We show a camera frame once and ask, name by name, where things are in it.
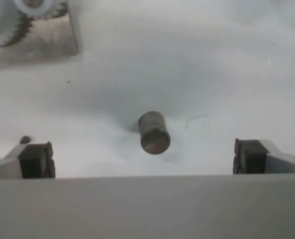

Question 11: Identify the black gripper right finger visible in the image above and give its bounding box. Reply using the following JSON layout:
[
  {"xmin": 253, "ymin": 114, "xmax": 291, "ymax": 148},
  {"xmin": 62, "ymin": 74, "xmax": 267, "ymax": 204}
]
[{"xmin": 232, "ymin": 138, "xmax": 295, "ymax": 175}]

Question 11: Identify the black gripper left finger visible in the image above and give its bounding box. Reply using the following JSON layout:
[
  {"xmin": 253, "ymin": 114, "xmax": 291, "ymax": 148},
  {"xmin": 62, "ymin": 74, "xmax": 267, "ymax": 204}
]
[{"xmin": 0, "ymin": 140, "xmax": 56, "ymax": 180}]

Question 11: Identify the metal round peg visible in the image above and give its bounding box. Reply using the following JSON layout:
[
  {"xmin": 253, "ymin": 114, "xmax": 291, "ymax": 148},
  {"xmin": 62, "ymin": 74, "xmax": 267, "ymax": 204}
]
[{"xmin": 138, "ymin": 111, "xmax": 172, "ymax": 156}]

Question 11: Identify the white task board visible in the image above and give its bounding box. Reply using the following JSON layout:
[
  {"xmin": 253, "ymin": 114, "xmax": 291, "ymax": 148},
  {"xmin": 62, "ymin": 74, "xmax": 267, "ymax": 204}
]
[{"xmin": 0, "ymin": 0, "xmax": 295, "ymax": 179}]

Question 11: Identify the white medium gear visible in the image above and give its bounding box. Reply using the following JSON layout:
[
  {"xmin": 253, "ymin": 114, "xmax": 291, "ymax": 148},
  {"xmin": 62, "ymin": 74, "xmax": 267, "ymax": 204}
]
[{"xmin": 0, "ymin": 0, "xmax": 32, "ymax": 48}]

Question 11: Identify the white small gear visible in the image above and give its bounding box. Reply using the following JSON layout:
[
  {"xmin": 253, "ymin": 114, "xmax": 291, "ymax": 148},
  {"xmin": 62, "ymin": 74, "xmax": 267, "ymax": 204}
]
[{"xmin": 14, "ymin": 0, "xmax": 69, "ymax": 18}]

